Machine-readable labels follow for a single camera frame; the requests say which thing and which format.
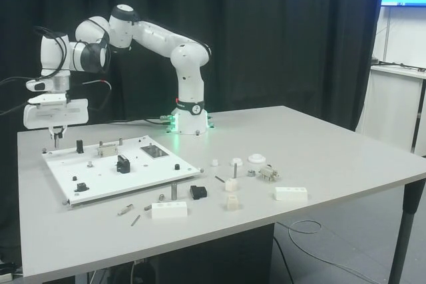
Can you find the white task board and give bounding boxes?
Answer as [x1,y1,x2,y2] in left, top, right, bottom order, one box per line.
[41,134,204,208]

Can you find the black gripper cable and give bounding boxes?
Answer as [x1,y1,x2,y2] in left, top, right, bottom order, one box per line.
[0,76,38,116]

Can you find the long white peg holder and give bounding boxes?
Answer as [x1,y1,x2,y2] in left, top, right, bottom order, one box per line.
[274,186,308,202]
[150,200,188,220]

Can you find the small white camera box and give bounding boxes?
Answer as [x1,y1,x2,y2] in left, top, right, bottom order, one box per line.
[26,78,55,92]

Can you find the black curtains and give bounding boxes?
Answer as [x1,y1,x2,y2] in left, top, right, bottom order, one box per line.
[0,0,389,265]

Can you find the black table leg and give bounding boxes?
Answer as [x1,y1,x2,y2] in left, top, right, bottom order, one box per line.
[388,177,419,284]

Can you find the white power strip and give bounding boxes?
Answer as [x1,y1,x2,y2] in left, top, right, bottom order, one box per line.
[0,262,23,283]

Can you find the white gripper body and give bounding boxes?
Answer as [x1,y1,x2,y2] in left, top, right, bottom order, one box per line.
[23,98,90,130]

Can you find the white cabinet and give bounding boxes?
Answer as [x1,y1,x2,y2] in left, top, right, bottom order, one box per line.
[353,63,426,158]

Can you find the black plug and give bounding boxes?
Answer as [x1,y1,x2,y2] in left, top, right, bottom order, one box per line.
[189,185,208,200]

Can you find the black cables at arm foot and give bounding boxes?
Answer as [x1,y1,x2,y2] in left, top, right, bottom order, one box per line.
[109,116,176,128]

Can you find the grey floor cable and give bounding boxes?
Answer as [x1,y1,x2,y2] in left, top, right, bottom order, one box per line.
[286,219,426,284]

